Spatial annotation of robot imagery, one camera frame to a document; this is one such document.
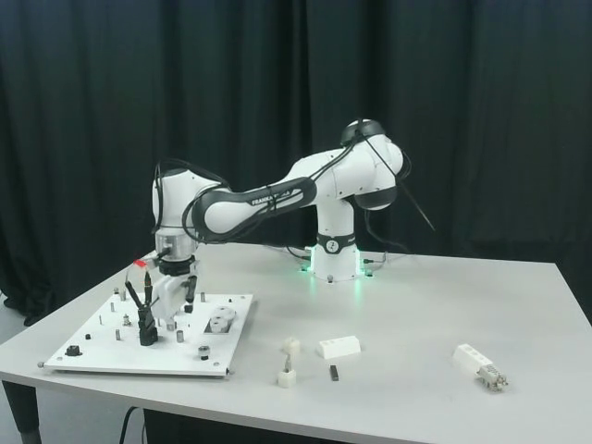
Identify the long white holder with holes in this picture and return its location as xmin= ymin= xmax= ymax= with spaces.
xmin=451 ymin=343 xmax=489 ymax=372
xmin=316 ymin=336 xmax=363 ymax=360

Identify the black D-SUB plug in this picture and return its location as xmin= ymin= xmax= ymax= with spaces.
xmin=137 ymin=305 xmax=159 ymax=347

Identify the grey metal multi-pin plug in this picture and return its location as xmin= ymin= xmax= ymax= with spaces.
xmin=476 ymin=364 xmax=512 ymax=388

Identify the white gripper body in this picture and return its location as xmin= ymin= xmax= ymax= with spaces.
xmin=154 ymin=273 xmax=190 ymax=321

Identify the black cable under table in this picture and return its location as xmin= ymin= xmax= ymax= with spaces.
xmin=120 ymin=405 xmax=144 ymax=444

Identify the black table leg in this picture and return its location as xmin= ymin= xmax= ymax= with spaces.
xmin=1 ymin=380 xmax=39 ymax=444

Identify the thin black rod red tag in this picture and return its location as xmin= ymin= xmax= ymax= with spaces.
xmin=124 ymin=259 xmax=150 ymax=312

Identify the white task board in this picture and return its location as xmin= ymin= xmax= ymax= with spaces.
xmin=43 ymin=293 xmax=258 ymax=378

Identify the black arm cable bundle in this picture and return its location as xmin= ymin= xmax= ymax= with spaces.
xmin=154 ymin=120 xmax=437 ymax=254

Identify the black curtain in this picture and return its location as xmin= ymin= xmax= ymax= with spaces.
xmin=0 ymin=0 xmax=592 ymax=327

